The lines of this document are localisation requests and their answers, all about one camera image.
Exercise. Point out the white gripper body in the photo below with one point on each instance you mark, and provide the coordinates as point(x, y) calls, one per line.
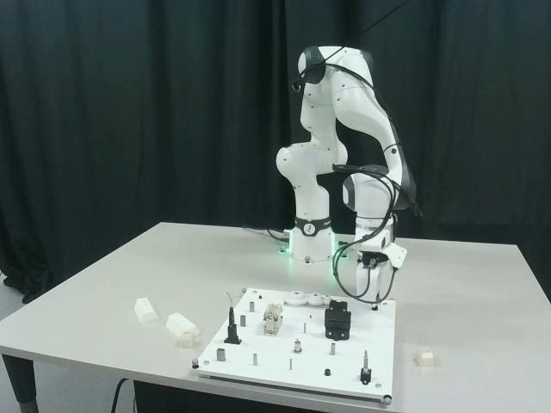
point(366, 279)

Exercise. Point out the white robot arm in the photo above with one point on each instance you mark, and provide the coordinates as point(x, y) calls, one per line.
point(310, 193)

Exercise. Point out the black cabinet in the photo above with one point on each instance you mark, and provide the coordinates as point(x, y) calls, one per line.
point(172, 400)

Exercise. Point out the large metal square peg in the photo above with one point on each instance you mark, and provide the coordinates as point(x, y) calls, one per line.
point(220, 355)

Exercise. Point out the white large gear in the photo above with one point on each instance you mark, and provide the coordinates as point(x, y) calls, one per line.
point(297, 298)

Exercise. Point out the white task board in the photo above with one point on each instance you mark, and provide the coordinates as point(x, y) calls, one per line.
point(280, 378)

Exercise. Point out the black USB plug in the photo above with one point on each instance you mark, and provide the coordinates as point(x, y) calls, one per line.
point(365, 372)

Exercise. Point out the white peg holder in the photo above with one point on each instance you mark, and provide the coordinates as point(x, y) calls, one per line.
point(145, 310)
point(183, 324)

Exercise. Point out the black waterproof plug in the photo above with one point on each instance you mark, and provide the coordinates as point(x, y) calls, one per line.
point(232, 333)

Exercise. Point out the small beige holder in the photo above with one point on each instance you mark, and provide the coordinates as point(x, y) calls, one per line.
point(189, 340)
point(424, 358)

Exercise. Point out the black curtain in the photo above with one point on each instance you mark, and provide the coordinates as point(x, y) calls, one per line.
point(129, 107)

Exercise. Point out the black D-SUB plug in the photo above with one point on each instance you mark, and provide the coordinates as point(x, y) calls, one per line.
point(338, 320)

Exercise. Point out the white medium gear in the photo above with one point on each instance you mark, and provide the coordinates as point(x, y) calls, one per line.
point(316, 299)

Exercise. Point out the dark grey table leg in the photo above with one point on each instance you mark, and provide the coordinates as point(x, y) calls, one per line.
point(21, 387)

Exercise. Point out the metal BNC plug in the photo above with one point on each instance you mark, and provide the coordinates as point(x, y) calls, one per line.
point(297, 347)

